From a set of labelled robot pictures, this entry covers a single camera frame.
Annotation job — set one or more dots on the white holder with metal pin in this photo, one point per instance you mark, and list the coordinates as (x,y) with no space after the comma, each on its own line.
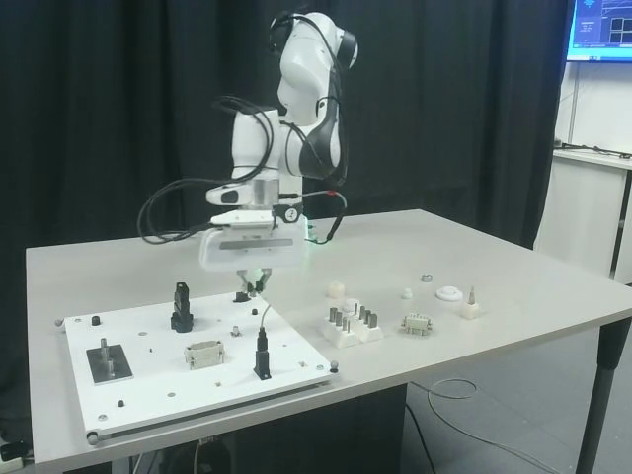
(470,310)

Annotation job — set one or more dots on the white hexagonal holder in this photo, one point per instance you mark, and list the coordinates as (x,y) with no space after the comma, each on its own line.
(336,289)

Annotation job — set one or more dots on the white small gear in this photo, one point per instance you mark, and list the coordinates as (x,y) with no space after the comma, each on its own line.
(406,293)

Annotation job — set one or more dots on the white task board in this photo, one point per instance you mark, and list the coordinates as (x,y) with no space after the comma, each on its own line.
(148,395)

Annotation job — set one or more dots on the blue screen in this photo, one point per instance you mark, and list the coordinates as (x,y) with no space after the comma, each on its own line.
(602,29)

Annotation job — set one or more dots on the white peg holder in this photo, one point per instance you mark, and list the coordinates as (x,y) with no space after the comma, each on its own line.
(372,336)
(336,338)

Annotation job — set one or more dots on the metal nut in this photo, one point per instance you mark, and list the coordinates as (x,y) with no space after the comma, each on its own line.
(427,278)

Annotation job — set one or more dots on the black D-SUB plug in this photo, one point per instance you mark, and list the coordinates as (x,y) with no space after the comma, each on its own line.
(180,311)

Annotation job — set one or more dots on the metal round peg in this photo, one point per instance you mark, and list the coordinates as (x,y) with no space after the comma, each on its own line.
(344,324)
(332,314)
(339,320)

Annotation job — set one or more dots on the black curtain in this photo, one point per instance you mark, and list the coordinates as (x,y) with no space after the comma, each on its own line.
(148,123)

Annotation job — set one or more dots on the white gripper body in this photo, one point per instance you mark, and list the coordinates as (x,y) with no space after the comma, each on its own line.
(257,257)

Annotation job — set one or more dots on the black table leg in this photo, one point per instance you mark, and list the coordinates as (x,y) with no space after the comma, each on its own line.
(605,375)

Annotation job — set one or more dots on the metal BNC plug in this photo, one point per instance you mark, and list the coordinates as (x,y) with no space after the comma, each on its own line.
(253,289)

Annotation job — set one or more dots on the white cabinet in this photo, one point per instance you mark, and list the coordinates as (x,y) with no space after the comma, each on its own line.
(582,207)

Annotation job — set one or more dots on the white power strip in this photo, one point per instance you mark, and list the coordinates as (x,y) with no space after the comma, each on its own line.
(10,462)

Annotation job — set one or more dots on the white large gear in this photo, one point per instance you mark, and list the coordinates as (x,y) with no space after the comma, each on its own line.
(447,294)

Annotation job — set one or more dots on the beige waterproof plug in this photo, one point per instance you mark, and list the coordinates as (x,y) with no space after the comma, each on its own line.
(414,327)

